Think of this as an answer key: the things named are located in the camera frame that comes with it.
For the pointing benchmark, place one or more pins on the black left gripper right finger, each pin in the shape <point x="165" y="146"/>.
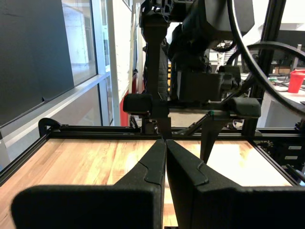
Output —
<point x="226" y="207"/>

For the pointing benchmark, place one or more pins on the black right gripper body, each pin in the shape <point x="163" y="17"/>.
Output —
<point x="138" y="103"/>

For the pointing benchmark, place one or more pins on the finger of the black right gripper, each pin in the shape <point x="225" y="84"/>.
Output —
<point x="210" y="133"/>
<point x="165" y="126"/>

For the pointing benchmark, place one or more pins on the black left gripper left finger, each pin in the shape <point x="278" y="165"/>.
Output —
<point x="90" y="207"/>

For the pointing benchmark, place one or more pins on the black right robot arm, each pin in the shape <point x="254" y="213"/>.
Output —
<point x="197" y="23"/>

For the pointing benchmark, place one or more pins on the red panel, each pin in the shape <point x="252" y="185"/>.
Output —
<point x="125" y="119"/>

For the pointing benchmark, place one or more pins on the red cup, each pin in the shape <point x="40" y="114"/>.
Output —
<point x="295" y="82"/>

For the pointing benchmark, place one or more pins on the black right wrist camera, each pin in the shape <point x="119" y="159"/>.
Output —
<point x="200" y="86"/>

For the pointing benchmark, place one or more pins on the black metal table frame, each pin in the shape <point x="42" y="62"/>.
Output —
<point x="95" y="131"/>

